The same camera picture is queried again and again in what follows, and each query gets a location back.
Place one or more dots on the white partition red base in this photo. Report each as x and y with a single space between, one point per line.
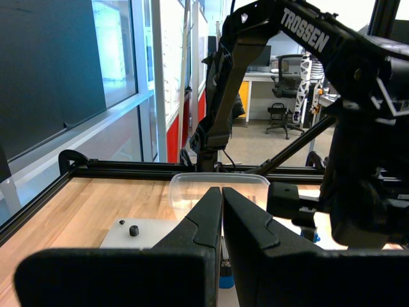
201 64
172 64

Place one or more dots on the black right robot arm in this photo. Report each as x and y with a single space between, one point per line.
243 64

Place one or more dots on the black cap screw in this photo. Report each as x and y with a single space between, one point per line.
134 231

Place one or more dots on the black office chair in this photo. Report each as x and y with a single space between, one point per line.
284 89

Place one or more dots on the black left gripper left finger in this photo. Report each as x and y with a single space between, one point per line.
179 272

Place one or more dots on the white lattice robot limb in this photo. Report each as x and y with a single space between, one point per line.
303 83

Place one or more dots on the yellow cabinet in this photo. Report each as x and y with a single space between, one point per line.
244 99

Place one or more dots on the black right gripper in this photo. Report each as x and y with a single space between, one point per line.
361 179

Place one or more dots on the small blue connector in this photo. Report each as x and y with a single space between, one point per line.
316 237

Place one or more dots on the black aluminium frame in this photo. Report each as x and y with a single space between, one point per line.
128 166

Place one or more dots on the blue socket holder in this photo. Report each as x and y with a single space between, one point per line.
226 283

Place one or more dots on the black D-sub connector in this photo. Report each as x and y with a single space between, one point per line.
226 259

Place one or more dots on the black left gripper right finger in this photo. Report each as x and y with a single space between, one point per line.
287 275

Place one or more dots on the black computer monitor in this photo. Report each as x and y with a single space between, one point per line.
260 59

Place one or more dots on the clear plastic tub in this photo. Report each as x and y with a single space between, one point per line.
191 195

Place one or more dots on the white office desk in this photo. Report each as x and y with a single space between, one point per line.
259 96

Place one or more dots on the white plastic task board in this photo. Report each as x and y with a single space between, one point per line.
147 233

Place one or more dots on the grey window frame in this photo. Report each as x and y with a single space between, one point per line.
136 64

